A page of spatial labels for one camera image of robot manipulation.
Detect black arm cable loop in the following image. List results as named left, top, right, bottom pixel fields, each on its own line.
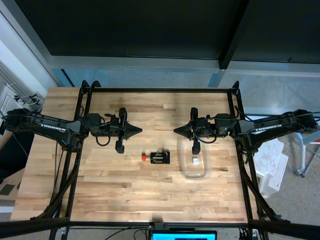
left=95, top=133, right=113, bottom=147
left=194, top=134, right=217, bottom=145

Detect brown cardboard box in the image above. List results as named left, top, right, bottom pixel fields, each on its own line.
left=0, top=167, right=26, bottom=201

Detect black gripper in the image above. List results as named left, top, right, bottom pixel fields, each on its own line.
left=173, top=107, right=218, bottom=155
left=96, top=107, right=143, bottom=154

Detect grey metal stand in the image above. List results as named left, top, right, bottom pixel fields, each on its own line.
left=291, top=132, right=320, bottom=179

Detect power strip with cables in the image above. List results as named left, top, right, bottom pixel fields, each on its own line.
left=13, top=93, right=42, bottom=107

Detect black metal frame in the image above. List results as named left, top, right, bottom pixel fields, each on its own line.
left=0, top=79, right=320, bottom=240

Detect black table-level camera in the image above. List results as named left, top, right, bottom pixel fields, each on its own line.
left=149, top=217, right=168, bottom=231

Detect blue laptop screen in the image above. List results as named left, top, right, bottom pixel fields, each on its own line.
left=149, top=229, right=218, bottom=240

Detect black clamp with red knob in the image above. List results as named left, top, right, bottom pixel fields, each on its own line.
left=141, top=150, right=172, bottom=165

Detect clear plastic tub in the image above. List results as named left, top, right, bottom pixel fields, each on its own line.
left=176, top=138, right=213, bottom=181

